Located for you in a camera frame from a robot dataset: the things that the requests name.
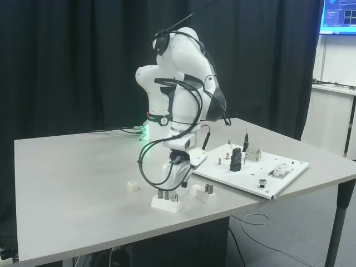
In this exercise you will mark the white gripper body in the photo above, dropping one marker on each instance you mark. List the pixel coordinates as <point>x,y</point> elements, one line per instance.
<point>173,178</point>

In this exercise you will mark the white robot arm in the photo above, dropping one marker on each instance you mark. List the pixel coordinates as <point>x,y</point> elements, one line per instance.
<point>183,97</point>

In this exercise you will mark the medium metal round peg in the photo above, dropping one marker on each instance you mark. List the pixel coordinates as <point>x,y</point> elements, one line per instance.
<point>167,195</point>

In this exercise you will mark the white round peg holder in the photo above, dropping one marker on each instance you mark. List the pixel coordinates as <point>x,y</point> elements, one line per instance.
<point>167,206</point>

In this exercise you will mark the large metal round peg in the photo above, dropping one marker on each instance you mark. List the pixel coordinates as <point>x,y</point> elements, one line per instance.
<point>160,194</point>

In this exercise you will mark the white square peg holder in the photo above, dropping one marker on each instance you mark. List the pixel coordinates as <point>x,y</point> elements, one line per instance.
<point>200,194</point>

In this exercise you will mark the metal square peg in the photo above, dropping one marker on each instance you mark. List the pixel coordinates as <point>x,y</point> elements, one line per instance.
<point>207,188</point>
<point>211,189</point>

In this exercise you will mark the small white holder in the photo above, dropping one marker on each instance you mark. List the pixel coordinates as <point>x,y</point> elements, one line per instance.
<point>132,186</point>

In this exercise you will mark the black D-SUB plug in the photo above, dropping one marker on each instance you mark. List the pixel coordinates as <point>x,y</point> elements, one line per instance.
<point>235,160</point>

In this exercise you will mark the white task board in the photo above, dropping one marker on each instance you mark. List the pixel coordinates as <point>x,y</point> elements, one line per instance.
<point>250,178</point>

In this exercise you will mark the slim black plug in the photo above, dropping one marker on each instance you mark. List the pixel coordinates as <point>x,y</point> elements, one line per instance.
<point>246,143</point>

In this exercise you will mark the grey metal connector block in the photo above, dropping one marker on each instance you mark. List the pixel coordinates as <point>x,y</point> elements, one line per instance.
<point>253,154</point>

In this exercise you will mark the metal BNC plug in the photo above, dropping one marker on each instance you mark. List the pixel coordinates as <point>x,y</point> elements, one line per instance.
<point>262,183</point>

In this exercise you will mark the white small gear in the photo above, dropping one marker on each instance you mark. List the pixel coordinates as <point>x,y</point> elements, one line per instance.
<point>278,172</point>

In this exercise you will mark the white large gear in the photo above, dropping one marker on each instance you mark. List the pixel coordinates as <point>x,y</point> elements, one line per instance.
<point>287,167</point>

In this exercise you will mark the black table leg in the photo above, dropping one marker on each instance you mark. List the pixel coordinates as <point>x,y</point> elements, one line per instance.
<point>338,222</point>

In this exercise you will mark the black curtain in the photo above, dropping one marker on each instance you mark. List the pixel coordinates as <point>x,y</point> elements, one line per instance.
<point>69,55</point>

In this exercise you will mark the blue screen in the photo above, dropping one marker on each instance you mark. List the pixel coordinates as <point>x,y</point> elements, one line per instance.
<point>338,16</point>

